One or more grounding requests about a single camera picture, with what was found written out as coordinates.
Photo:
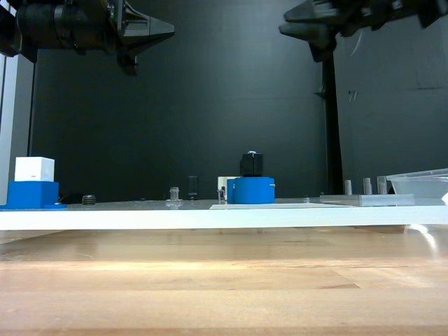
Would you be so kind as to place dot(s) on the blue square holder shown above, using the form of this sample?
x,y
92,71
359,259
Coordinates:
x,y
31,194

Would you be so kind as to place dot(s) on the medium steel cylinder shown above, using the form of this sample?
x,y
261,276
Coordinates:
x,y
367,185

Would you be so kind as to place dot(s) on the white board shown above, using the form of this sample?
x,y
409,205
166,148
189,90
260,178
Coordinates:
x,y
140,218

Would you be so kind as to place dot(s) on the white cube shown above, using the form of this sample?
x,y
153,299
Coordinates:
x,y
35,169

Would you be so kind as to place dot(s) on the black block with screw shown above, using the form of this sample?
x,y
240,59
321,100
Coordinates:
x,y
251,164

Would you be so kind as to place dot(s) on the white connector housing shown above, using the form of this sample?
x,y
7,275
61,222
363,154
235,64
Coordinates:
x,y
222,182

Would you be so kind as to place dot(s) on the clear plastic tub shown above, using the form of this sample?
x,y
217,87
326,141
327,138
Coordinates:
x,y
420,182

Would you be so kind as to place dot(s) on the grey partition frame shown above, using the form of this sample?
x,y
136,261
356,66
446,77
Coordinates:
x,y
10,122

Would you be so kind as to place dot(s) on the clear plastic plug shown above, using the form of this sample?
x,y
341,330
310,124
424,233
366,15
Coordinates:
x,y
174,201

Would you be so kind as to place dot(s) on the blue round holder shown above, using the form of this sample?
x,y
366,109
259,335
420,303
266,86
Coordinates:
x,y
252,192

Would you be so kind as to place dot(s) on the grey aluminium peg plate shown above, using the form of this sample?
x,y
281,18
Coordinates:
x,y
378,200

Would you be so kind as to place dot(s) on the small metal clip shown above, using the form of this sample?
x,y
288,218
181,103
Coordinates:
x,y
221,197

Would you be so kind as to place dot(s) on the black ribbed knob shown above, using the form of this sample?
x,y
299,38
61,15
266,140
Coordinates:
x,y
89,200

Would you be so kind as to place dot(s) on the thin steel cylinder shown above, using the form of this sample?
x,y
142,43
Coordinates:
x,y
348,187

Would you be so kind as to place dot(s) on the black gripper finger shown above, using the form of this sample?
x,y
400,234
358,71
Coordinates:
x,y
311,10
143,43
157,26
308,29

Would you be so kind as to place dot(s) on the small black connector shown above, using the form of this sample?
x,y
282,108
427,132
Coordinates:
x,y
192,194

